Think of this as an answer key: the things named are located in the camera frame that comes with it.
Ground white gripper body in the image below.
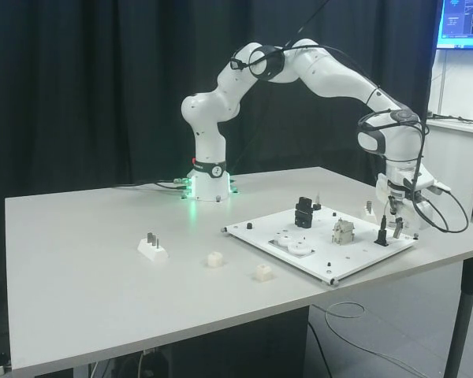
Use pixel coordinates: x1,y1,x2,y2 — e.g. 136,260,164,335
384,196,433,232

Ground white round peg holder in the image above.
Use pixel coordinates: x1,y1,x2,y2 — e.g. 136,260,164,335
136,232,169,263

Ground metal connector block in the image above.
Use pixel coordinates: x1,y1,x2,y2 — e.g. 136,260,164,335
330,218,358,245

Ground white cabinet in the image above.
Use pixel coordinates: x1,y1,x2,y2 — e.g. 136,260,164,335
423,116,473,228

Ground dark grey table leg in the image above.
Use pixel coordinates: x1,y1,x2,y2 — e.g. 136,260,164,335
447,258,473,378

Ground white medium gear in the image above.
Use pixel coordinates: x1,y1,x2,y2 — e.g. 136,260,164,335
287,242,313,257

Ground white task board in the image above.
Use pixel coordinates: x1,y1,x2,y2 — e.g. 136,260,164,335
220,204,421,287

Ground blue screen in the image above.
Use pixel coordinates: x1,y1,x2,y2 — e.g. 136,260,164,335
437,0,473,50

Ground black curtain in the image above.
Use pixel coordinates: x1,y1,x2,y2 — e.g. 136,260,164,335
0,0,445,355

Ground black plug with thin wire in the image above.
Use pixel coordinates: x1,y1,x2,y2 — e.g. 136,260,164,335
374,200,392,247

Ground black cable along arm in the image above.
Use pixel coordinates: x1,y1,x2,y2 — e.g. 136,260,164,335
248,43,470,235

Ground grey floor cable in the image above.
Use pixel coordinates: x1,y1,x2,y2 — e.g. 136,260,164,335
325,302,458,378

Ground black base cables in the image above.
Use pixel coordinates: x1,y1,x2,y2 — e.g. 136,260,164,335
114,179,190,192

